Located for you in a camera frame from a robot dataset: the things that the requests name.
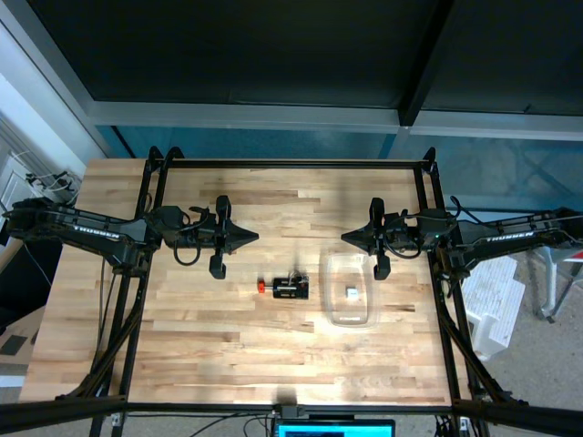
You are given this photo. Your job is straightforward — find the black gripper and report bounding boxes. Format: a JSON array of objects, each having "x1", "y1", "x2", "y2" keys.
[
  {"x1": 341, "y1": 197, "x2": 423, "y2": 280},
  {"x1": 181, "y1": 195, "x2": 260, "y2": 279}
]

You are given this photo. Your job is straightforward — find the clear plastic tub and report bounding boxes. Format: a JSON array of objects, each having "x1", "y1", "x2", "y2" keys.
[{"x1": 322, "y1": 251, "x2": 382, "y2": 330}]

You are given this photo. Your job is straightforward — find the black clamp with red knob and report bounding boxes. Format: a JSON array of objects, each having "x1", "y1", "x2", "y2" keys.
[{"x1": 256, "y1": 271, "x2": 312, "y2": 300}]

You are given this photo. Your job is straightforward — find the white stepped plastic stool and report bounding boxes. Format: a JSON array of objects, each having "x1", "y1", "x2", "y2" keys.
[{"x1": 459, "y1": 257, "x2": 526, "y2": 361}]

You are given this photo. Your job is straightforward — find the grey metal stand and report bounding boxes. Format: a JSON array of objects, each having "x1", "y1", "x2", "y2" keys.
[{"x1": 527, "y1": 248, "x2": 583, "y2": 325}]

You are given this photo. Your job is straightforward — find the blue lit laptop screen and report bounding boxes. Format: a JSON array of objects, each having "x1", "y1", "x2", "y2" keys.
[{"x1": 274, "y1": 418, "x2": 396, "y2": 437}]

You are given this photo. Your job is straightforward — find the flat cardboard box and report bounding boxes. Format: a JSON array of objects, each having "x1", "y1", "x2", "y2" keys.
[{"x1": 0, "y1": 304, "x2": 46, "y2": 365}]

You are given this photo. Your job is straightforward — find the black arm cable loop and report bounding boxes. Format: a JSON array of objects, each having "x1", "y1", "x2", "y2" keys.
[{"x1": 385, "y1": 239, "x2": 423, "y2": 261}]

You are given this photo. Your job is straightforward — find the sleeved arm cable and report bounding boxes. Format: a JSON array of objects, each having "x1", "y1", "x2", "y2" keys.
[{"x1": 172, "y1": 239, "x2": 204, "y2": 268}]

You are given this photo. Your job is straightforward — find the small black camera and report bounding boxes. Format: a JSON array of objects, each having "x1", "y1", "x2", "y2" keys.
[{"x1": 271, "y1": 402, "x2": 305, "y2": 421}]

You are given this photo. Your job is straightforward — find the white cable bundle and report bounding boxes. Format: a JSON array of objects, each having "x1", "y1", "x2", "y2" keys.
[{"x1": 25, "y1": 170, "x2": 79, "y2": 204}]

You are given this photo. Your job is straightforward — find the black aluminium frame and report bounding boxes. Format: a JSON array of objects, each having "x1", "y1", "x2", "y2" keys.
[{"x1": 0, "y1": 145, "x2": 583, "y2": 437}]

